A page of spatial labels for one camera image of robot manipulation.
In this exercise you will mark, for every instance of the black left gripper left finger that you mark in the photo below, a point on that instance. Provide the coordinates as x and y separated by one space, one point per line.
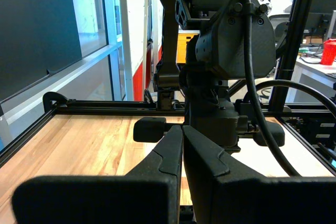
105 200

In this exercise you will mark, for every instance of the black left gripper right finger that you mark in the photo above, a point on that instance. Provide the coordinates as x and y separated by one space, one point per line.
262 200

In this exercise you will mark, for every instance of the dark computer monitor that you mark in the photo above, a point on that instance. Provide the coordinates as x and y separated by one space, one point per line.
317 9

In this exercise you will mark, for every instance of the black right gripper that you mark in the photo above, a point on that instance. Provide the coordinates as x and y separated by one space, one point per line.
210 119

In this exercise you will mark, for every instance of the black table clamp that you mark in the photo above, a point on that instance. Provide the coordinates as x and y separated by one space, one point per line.
52 98

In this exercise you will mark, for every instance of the white desk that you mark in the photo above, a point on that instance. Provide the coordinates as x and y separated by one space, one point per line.
315 74

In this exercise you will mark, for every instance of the glass window metal frame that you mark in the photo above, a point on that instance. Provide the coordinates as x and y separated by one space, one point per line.
92 11

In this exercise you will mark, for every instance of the grey office chair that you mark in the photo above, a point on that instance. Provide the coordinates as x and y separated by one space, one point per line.
279 27

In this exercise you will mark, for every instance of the yellow cabinet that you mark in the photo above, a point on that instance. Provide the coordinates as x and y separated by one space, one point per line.
183 48

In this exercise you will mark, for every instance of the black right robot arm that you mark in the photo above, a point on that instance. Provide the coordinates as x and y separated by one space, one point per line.
168 37

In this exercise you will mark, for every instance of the black aluminium frame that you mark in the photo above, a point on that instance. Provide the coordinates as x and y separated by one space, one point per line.
294 37

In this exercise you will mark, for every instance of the red and white cabinet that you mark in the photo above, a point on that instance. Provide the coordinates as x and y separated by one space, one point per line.
137 82

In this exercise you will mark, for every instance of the red cup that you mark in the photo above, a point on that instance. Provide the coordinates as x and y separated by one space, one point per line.
329 53

